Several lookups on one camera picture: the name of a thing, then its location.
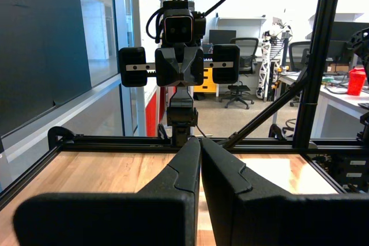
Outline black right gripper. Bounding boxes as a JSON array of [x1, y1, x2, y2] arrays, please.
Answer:
[[118, 43, 240, 87]]

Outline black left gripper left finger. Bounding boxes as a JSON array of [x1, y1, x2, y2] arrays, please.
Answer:
[[13, 137, 202, 246]]

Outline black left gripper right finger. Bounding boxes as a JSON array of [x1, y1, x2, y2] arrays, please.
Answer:
[[201, 137, 369, 246]]

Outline yellow drawer cabinet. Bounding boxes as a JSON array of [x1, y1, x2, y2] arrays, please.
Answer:
[[193, 67, 217, 93]]

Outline small black computer monitor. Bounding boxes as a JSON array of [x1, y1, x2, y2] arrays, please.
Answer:
[[209, 29, 237, 46]]

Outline red cabinet panel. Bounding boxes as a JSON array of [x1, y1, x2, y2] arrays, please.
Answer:
[[145, 84, 168, 137]]

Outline black mesh office chair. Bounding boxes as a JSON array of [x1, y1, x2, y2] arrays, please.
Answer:
[[288, 41, 311, 107], [220, 37, 259, 110]]

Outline black controller box white labels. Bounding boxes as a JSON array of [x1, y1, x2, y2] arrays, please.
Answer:
[[310, 153, 369, 194]]

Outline white lattice stand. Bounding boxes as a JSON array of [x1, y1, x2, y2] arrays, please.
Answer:
[[256, 40, 282, 100]]

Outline white office desk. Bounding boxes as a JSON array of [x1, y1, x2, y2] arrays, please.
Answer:
[[278, 71, 369, 139]]

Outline red plastic container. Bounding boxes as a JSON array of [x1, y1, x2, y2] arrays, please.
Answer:
[[347, 67, 367, 96]]

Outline large black computer monitor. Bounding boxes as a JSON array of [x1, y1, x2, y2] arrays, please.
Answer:
[[325, 22, 369, 65]]

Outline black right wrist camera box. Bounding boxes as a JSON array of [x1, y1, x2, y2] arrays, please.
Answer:
[[163, 8, 194, 44]]

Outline short black right gripper cable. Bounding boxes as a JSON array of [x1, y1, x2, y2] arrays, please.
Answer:
[[146, 8, 165, 44]]

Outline black aluminium table frame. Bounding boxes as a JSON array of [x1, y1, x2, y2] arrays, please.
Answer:
[[0, 0, 369, 211]]

